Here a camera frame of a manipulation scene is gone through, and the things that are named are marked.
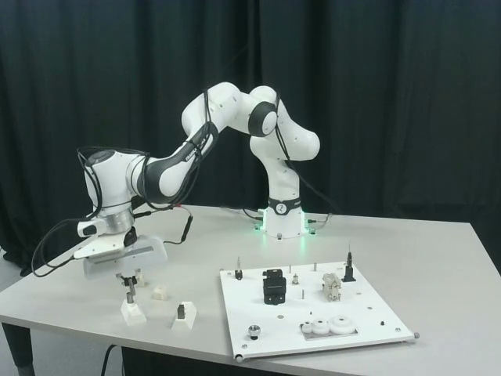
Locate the flat white mounting plate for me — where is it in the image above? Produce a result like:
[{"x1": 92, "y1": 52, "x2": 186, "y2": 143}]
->
[{"x1": 74, "y1": 234, "x2": 127, "y2": 260}]

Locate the dark table leg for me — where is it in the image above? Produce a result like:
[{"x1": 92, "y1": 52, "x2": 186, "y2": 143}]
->
[{"x1": 0, "y1": 321, "x2": 31, "y2": 376}]

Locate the black base cable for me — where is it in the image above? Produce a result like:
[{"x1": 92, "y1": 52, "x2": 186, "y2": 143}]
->
[
  {"x1": 241, "y1": 207, "x2": 268, "y2": 221},
  {"x1": 306, "y1": 212, "x2": 334, "y2": 228}
]

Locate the white square peg holder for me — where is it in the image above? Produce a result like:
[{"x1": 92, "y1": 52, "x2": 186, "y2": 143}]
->
[{"x1": 171, "y1": 300, "x2": 200, "y2": 330}]

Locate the white medium gear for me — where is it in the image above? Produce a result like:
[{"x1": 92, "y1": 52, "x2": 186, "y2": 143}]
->
[{"x1": 312, "y1": 317, "x2": 332, "y2": 336}]

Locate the black camera cable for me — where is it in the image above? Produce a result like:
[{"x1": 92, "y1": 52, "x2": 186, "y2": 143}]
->
[{"x1": 32, "y1": 217, "x2": 105, "y2": 279}]

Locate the black D-SUB plug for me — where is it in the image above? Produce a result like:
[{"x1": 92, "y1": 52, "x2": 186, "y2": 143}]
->
[{"x1": 261, "y1": 268, "x2": 289, "y2": 307}]

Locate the small white camera box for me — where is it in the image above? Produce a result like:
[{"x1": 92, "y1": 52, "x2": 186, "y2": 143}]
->
[{"x1": 76, "y1": 219, "x2": 107, "y2": 238}]

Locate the white round peg holder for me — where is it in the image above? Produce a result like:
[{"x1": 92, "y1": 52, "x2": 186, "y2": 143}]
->
[{"x1": 119, "y1": 298, "x2": 148, "y2": 327}]

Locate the black curtain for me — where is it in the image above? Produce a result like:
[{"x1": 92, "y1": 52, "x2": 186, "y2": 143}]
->
[{"x1": 0, "y1": 0, "x2": 501, "y2": 271}]

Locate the beige metal connector block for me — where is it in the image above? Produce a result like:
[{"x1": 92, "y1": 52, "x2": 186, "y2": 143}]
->
[{"x1": 322, "y1": 271, "x2": 341, "y2": 303}]

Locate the silver wrist ring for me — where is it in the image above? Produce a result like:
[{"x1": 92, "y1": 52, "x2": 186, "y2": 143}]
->
[{"x1": 102, "y1": 210, "x2": 132, "y2": 237}]

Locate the white large gear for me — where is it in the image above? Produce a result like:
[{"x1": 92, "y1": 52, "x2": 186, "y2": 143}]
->
[{"x1": 330, "y1": 314, "x2": 354, "y2": 335}]

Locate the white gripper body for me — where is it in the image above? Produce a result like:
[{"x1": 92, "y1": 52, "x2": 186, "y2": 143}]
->
[{"x1": 82, "y1": 235, "x2": 169, "y2": 280}]

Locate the black cable under table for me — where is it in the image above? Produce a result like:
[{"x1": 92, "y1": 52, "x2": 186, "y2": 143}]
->
[{"x1": 103, "y1": 343, "x2": 119, "y2": 376}]

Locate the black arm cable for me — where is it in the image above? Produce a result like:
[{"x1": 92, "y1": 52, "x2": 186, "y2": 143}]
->
[{"x1": 76, "y1": 88, "x2": 294, "y2": 220}]

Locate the white task board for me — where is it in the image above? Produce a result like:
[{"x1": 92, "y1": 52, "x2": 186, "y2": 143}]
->
[{"x1": 218, "y1": 266, "x2": 420, "y2": 353}]

